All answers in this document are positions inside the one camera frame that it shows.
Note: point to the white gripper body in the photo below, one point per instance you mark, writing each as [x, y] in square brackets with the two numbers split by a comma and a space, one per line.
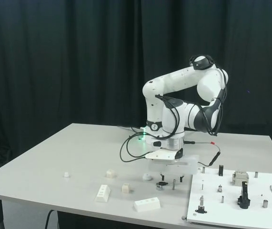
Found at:
[171, 166]

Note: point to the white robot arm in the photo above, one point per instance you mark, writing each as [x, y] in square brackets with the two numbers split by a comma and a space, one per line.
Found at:
[169, 78]

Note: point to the black and metal round plug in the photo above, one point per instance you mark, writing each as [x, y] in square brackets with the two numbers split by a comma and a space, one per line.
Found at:
[161, 184]

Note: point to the thick metal round peg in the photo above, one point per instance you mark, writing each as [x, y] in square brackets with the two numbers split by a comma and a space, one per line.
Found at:
[265, 204]

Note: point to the white medium gear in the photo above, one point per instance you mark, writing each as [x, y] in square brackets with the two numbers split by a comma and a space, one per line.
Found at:
[147, 177]

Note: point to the metal bolt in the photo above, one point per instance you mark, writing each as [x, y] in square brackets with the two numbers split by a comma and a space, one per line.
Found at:
[201, 200]

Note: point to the white long holder with holes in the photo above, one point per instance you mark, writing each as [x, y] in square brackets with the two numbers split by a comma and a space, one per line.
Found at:
[147, 204]
[103, 193]

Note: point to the white cube holder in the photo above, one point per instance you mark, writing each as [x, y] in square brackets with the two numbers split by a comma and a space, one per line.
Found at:
[111, 173]
[125, 188]

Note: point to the thin black rod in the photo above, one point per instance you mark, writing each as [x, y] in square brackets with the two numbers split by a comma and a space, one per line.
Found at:
[215, 158]

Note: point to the metal BNC plug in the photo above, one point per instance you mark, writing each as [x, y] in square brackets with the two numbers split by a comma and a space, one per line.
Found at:
[219, 188]

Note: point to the black USB plug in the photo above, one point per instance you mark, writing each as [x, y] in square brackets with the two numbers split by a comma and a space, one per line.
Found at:
[221, 170]

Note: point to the grey block plug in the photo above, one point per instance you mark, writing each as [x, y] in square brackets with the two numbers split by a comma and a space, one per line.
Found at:
[237, 177]

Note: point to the white task board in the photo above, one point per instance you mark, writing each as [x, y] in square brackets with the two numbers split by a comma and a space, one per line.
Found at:
[233, 210]

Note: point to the black cabinet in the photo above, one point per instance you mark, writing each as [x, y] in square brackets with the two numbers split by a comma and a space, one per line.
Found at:
[116, 220]

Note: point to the black D-SUB plug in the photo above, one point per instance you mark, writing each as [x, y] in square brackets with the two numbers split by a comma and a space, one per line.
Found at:
[243, 198]

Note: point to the white small gear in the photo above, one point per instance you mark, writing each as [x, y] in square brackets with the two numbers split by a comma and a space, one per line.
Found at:
[66, 174]

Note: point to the black curtain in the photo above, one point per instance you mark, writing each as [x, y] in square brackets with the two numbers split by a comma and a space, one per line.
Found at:
[66, 59]

